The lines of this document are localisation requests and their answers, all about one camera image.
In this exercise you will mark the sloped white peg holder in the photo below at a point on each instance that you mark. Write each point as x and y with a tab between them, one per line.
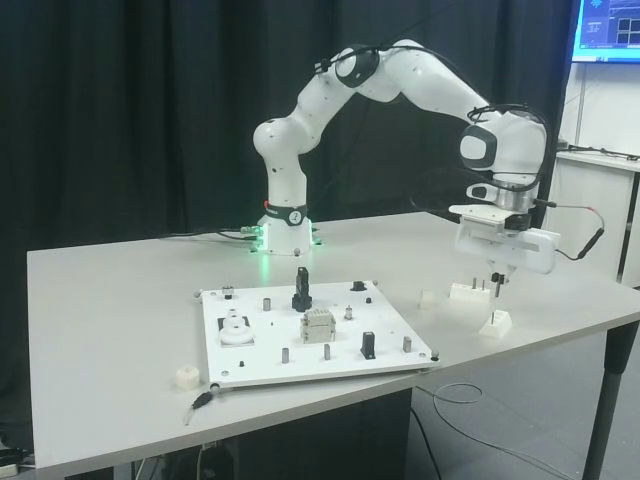
497	327

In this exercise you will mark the small white holder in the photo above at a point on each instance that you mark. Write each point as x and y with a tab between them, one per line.
428	299

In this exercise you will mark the white small gear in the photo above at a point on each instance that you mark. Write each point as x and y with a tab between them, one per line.
233	315

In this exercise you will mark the metal bolt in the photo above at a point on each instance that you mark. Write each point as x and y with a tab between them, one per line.
228	291

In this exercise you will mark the black curtains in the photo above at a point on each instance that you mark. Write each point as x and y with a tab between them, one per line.
125	125

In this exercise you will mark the blue screen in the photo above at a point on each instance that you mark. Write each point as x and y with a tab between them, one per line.
607	30

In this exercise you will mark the thick metal round peg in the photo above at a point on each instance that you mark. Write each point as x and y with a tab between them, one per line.
267	304

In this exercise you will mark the white large gear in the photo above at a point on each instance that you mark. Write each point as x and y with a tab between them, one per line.
235	336

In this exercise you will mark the white hexagonal holder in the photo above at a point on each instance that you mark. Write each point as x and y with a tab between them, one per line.
187	378

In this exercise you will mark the white task board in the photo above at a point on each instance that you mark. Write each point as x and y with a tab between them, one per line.
320	350

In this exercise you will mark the metal BNC plug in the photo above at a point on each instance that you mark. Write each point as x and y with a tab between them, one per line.
348	313

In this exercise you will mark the beige waterproof plug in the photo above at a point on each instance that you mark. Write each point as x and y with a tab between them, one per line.
316	329

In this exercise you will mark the black table leg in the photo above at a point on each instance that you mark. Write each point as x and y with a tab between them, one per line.
607	400

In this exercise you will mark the large metal square peg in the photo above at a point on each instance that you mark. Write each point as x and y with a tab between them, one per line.
407	344

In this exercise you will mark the wide white peg holder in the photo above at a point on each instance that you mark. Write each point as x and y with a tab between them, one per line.
467	294

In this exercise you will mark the white cabinet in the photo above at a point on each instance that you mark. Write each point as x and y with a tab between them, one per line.
595	215

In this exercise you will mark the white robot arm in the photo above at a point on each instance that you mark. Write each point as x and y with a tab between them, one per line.
400	75

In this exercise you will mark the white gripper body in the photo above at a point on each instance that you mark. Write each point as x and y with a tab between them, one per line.
537	250

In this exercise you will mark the black USB plug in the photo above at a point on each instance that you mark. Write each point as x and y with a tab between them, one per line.
368	346

